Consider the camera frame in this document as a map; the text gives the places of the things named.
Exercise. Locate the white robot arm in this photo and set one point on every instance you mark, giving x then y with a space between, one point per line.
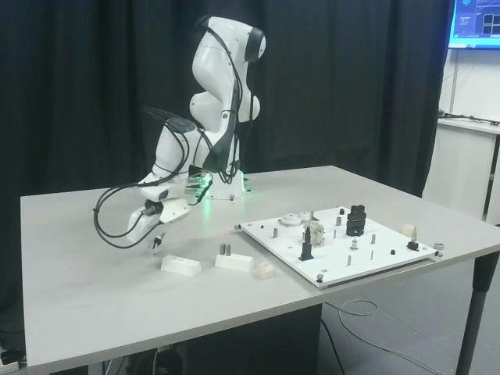
211 66

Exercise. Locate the dark table leg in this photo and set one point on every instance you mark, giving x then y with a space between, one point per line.
474 312

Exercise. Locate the metal bolt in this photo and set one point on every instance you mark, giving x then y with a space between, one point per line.
413 242

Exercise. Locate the metal BNC plug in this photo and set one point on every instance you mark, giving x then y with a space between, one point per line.
356 245

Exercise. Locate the black curtain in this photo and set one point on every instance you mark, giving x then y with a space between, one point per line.
78 78

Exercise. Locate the white large gear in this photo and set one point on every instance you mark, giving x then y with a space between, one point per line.
290 221

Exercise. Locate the black D-SUB plug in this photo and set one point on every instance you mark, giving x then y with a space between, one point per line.
356 222

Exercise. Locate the white empty peg holder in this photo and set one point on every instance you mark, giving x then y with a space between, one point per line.
180 267

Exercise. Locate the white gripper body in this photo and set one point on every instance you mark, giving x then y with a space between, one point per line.
142 228

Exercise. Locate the white task board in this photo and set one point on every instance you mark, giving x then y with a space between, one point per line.
351 265

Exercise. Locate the white cabinet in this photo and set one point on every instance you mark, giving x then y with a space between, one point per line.
465 168

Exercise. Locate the metal nut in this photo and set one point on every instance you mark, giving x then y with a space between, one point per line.
440 246

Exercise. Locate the white medium gear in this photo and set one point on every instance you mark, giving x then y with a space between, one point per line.
303 218

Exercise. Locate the blue screen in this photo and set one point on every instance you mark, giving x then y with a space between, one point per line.
474 23

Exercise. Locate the small cream plug holder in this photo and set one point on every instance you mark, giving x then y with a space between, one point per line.
265 272
408 229

